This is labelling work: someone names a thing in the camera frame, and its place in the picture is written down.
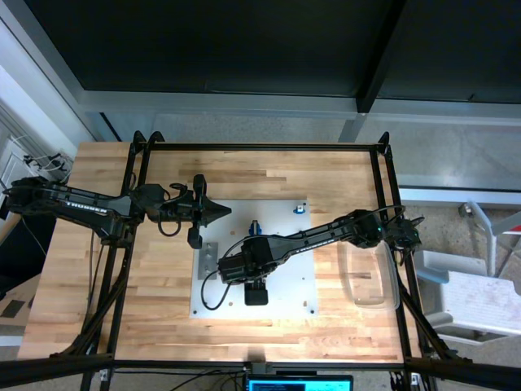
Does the white wire bundle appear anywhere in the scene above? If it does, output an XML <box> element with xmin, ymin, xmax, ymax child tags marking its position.
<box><xmin>20</xmin><ymin>152</ymin><xmax>71</xmax><ymax>176</ymax></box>

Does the black looped cable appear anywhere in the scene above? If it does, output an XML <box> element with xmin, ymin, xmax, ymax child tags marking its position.
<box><xmin>168</xmin><ymin>182</ymin><xmax>190</xmax><ymax>201</ymax></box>

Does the white board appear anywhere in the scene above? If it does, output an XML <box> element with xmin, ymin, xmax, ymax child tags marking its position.
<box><xmin>190</xmin><ymin>198</ymin><xmax>320</xmax><ymax>320</ymax></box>

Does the blue-lit screen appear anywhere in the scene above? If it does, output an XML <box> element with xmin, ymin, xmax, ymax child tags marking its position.
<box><xmin>243</xmin><ymin>373</ymin><xmax>355</xmax><ymax>391</ymax></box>

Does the black braided cable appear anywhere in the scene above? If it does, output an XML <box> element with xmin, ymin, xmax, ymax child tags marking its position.
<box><xmin>155</xmin><ymin>217</ymin><xmax>183</xmax><ymax>238</ymax></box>

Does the black metal frame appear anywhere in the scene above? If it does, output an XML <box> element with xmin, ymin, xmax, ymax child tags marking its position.
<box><xmin>0</xmin><ymin>130</ymin><xmax>521</xmax><ymax>391</ymax></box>

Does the white cart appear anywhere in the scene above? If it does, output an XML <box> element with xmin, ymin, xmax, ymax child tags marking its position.
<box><xmin>414</xmin><ymin>247</ymin><xmax>521</xmax><ymax>348</ymax></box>

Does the clear plastic tub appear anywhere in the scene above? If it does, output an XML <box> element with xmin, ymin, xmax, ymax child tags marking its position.
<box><xmin>339</xmin><ymin>239</ymin><xmax>403</xmax><ymax>311</ymax></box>

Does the grey aluminium partition frame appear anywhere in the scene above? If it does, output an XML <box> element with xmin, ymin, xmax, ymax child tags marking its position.
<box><xmin>0</xmin><ymin>0</ymin><xmax>521</xmax><ymax>196</ymax></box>

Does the grey metal stand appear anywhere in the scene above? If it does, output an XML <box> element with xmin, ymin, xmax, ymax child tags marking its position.
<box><xmin>458</xmin><ymin>200</ymin><xmax>521</xmax><ymax>246</ymax></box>

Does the black vertical post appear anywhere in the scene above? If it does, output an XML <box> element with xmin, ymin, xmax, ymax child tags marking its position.
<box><xmin>355</xmin><ymin>0</ymin><xmax>409</xmax><ymax>115</ymax></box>

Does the grey metal plate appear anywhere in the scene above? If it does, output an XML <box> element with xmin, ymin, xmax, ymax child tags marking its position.
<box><xmin>197</xmin><ymin>241</ymin><xmax>219</xmax><ymax>281</ymax></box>

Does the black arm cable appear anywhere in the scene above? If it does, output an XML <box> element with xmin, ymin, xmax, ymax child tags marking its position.
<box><xmin>200</xmin><ymin>239</ymin><xmax>245</xmax><ymax>311</ymax></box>

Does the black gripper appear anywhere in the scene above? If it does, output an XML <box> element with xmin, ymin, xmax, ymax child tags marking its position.
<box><xmin>243</xmin><ymin>279</ymin><xmax>270</xmax><ymax>307</ymax></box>
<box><xmin>177</xmin><ymin>174</ymin><xmax>232</xmax><ymax>250</ymax></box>

